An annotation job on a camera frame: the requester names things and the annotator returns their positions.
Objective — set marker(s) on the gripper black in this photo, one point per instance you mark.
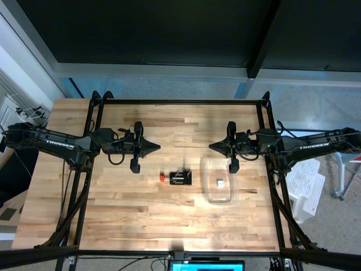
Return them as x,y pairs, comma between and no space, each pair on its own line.
135,166
234,167

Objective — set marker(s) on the small white block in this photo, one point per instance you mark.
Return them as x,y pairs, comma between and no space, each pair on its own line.
220,182

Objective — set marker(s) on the black clamp with red knob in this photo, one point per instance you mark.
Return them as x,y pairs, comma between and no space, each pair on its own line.
180,182

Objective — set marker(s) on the clear plastic tub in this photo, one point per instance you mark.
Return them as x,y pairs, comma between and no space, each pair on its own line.
218,197

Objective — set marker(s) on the white plastic step stool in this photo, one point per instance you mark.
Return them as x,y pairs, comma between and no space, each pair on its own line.
306,180

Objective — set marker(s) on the laptop with blue screen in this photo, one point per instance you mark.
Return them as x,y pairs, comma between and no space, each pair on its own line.
206,266

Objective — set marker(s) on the large black cabinet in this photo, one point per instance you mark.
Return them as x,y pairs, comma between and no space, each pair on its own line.
17,175

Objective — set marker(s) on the brown cardboard box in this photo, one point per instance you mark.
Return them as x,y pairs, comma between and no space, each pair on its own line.
12,201

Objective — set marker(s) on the small black camera box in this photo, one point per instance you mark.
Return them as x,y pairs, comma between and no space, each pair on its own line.
180,255

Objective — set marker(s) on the grey metal chair frame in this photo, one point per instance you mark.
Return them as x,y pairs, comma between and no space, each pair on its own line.
340,169

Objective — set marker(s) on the black metal frame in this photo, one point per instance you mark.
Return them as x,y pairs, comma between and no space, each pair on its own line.
39,254

